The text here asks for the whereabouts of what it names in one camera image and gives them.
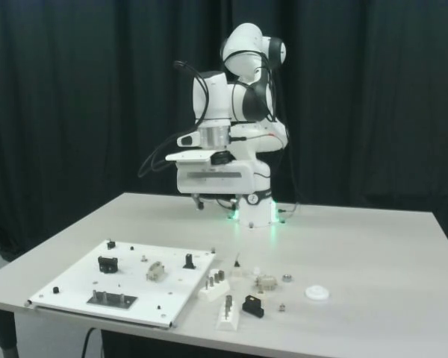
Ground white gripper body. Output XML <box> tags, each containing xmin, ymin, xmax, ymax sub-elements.
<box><xmin>175</xmin><ymin>160</ymin><xmax>255</xmax><ymax>196</ymax></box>

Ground white peg holder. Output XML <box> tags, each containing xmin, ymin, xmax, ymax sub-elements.
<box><xmin>214</xmin><ymin>302</ymin><xmax>242</xmax><ymax>331</ymax></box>
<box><xmin>198</xmin><ymin>276</ymin><xmax>231</xmax><ymax>302</ymax></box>

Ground black D-SUB plug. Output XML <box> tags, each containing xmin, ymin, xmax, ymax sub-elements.
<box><xmin>241</xmin><ymin>294</ymin><xmax>266</xmax><ymax>314</ymax></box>

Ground white task board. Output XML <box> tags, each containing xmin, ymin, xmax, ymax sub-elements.
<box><xmin>25</xmin><ymin>238</ymin><xmax>218</xmax><ymax>331</ymax></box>

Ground white large gear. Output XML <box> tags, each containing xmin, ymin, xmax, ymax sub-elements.
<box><xmin>305</xmin><ymin>284</ymin><xmax>332</xmax><ymax>301</ymax></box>

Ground black curtain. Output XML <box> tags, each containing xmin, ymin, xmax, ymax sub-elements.
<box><xmin>0</xmin><ymin>0</ymin><xmax>448</xmax><ymax>258</ymax></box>

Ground dark table leg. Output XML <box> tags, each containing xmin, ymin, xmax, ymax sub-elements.
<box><xmin>0</xmin><ymin>306</ymin><xmax>16</xmax><ymax>358</ymax></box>

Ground silver wrist ring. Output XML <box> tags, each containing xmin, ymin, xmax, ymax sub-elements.
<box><xmin>198</xmin><ymin>125</ymin><xmax>231</xmax><ymax>151</ymax></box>

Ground small white camera box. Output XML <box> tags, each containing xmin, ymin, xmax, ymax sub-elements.
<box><xmin>176</xmin><ymin>134</ymin><xmax>202</xmax><ymax>148</ymax></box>

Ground black base cables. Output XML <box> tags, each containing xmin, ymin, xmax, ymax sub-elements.
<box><xmin>276</xmin><ymin>202</ymin><xmax>302</xmax><ymax>222</ymax></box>

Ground black looped wrist cable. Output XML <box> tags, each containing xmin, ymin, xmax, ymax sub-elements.
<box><xmin>137</xmin><ymin>128</ymin><xmax>201</xmax><ymax>195</ymax></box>

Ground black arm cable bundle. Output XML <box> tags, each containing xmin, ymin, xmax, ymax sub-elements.
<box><xmin>173</xmin><ymin>59</ymin><xmax>284</xmax><ymax>126</ymax></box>

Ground black cable under table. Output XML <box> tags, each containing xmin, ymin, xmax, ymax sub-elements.
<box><xmin>82</xmin><ymin>327</ymin><xmax>100</xmax><ymax>358</ymax></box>

